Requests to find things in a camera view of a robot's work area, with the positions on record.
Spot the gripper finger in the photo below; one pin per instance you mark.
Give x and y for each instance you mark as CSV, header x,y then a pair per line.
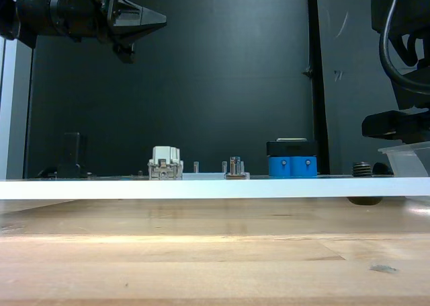
x,y
137,20

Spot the clear plastic tub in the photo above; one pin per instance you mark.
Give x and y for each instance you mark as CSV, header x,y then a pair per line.
x,y
410,161

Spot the black threaded stud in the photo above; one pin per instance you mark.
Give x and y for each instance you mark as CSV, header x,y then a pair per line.
x,y
361,169

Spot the black rubber board foot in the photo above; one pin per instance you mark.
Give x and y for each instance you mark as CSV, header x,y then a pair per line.
x,y
364,201

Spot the blue and black connector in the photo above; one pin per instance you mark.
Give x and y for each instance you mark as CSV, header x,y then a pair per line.
x,y
292,166

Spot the small black clamp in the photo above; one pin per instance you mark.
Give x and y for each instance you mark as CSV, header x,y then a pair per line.
x,y
72,151

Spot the grey connector housing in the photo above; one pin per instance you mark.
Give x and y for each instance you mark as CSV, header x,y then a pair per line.
x,y
164,161

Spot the small silver connector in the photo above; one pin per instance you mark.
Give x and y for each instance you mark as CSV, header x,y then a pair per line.
x,y
235,166

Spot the silver block with threaded studs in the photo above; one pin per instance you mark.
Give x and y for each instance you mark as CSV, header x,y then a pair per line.
x,y
205,175

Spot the white board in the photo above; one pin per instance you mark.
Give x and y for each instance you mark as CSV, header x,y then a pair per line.
x,y
201,188

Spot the black wall post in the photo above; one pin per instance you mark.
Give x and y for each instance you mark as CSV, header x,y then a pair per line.
x,y
317,84

